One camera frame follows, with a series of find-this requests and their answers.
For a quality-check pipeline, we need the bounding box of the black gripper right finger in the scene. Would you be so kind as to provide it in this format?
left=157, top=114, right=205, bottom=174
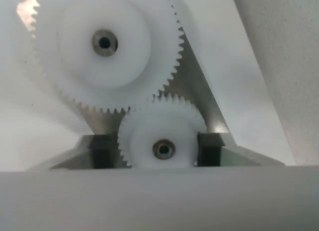
left=196, top=131, right=286, bottom=167

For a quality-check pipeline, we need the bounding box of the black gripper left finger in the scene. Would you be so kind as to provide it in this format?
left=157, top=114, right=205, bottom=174
left=27, top=133, right=119, bottom=170

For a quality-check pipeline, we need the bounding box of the white medium gear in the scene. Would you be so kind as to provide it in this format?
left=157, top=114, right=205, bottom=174
left=116, top=93, right=208, bottom=169

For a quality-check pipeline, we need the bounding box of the white large gear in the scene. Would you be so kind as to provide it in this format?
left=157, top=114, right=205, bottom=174
left=26, top=0, right=186, bottom=115

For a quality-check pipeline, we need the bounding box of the white task board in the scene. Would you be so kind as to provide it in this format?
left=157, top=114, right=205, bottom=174
left=0, top=0, right=297, bottom=170

